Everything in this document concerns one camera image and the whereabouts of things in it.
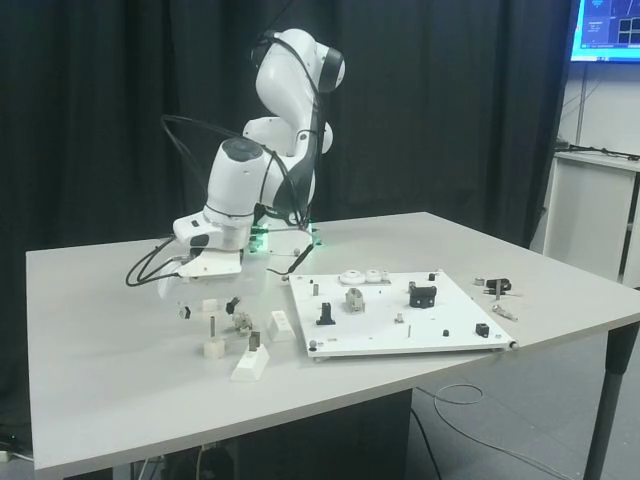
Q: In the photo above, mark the white small gear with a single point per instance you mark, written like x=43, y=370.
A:
x=386, y=278

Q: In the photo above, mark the black plug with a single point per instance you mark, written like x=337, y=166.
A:
x=500, y=285

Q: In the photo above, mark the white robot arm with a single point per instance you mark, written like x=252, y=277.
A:
x=235, y=185

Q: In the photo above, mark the white cube holder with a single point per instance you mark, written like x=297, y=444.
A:
x=210, y=304

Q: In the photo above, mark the blue screen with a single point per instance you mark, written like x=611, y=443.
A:
x=607, y=27

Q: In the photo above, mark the long metal plug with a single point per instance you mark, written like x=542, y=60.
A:
x=504, y=311

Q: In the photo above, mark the white large gear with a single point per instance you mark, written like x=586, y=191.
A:
x=352, y=276

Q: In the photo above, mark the white long peg holder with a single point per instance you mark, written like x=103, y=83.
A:
x=250, y=365

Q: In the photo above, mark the white wedge holder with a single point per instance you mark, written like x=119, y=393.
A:
x=281, y=327

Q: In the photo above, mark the white hexagonal peg holder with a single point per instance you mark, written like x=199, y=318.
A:
x=213, y=348

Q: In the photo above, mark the small metal plug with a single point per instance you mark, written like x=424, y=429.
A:
x=242, y=322

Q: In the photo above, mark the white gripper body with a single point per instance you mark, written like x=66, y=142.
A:
x=167, y=287

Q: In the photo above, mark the white task board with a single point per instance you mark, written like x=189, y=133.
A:
x=380, y=330

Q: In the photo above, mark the black curtain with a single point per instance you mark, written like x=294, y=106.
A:
x=100, y=125

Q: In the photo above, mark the thick metal round peg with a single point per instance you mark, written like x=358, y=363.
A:
x=212, y=327

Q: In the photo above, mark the dark metal square peg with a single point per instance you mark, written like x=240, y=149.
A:
x=255, y=341

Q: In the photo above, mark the white cabinet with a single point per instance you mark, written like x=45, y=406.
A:
x=590, y=215

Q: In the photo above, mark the black table leg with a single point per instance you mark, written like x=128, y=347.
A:
x=607, y=400

